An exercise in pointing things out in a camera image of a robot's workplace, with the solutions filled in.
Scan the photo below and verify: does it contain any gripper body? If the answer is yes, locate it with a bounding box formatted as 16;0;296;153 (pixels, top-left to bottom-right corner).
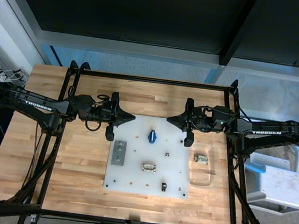
180;97;210;150
93;90;122;143

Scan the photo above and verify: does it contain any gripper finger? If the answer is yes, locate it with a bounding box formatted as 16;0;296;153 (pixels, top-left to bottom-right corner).
118;107;137;120
166;113;184;124
117;115;136;129
165;119;184;132

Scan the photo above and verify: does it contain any beige HAN10E connector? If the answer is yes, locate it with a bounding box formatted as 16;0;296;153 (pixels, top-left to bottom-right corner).
193;154;209;165

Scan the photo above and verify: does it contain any beige HAN10E hub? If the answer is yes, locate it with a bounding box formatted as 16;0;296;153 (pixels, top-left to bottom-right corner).
141;162;158;175

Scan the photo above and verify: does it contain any grey metal plate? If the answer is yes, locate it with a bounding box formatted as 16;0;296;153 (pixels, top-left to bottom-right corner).
110;139;128;168

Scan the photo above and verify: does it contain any white plastic board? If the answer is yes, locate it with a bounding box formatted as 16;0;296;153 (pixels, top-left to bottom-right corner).
102;111;197;201

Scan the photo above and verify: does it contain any clear plastic tub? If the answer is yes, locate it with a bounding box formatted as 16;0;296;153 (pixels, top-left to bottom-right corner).
186;143;221;189

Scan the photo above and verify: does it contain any grey step stool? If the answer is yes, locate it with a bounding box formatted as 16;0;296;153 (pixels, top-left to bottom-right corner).
240;151;299;219

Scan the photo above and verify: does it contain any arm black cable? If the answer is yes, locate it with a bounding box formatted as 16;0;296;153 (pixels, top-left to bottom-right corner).
190;104;216;133
83;115;104;133

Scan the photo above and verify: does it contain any black table frame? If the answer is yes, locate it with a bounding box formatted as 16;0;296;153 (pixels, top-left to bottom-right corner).
0;51;299;224

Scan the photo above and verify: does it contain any grey aluminium wall frame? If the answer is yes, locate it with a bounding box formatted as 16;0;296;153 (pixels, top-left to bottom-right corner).
0;0;299;95

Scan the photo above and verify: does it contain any black wall post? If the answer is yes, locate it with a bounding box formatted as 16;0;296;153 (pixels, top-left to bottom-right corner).
218;0;260;70

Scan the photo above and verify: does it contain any white and black cable bundle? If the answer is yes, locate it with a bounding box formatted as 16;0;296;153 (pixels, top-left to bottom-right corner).
0;66;30;82

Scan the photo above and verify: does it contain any light blue metal frame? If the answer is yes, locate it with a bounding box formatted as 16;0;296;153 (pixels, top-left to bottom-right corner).
290;146;299;173

